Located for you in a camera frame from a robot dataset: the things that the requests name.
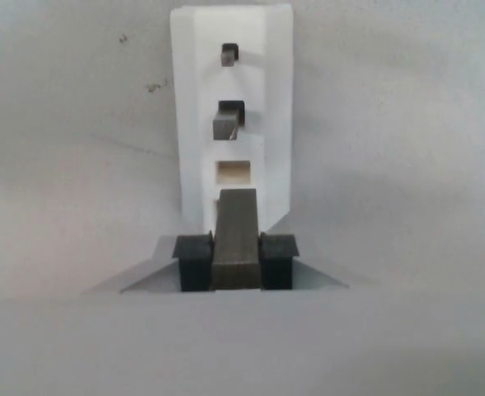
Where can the white square peg holder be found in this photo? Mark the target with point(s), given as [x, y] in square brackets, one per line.
[275, 123]

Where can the small metal square peg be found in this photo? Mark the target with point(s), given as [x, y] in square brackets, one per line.
[227, 57]

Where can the medium metal square peg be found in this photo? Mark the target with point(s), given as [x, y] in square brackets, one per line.
[225, 123]

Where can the large metal square peg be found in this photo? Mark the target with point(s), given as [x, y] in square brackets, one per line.
[237, 239]

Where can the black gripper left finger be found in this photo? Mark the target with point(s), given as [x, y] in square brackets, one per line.
[193, 264]

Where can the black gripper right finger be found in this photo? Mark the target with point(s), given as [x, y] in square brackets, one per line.
[277, 264]

